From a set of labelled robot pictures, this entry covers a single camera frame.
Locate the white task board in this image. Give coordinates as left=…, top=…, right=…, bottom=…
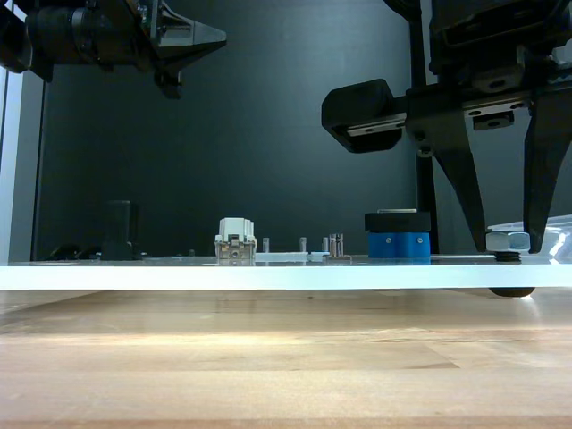
left=0, top=254, right=572, bottom=299

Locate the blue socket block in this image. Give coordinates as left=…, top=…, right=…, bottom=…
left=363, top=207, right=433, bottom=265

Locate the black block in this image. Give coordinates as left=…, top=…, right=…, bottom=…
left=99, top=199, right=142, bottom=261

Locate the beige many-pin connector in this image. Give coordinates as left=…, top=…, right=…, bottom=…
left=214, top=216, right=258, bottom=265

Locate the black frame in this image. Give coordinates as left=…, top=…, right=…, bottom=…
left=408, top=0, right=443, bottom=259

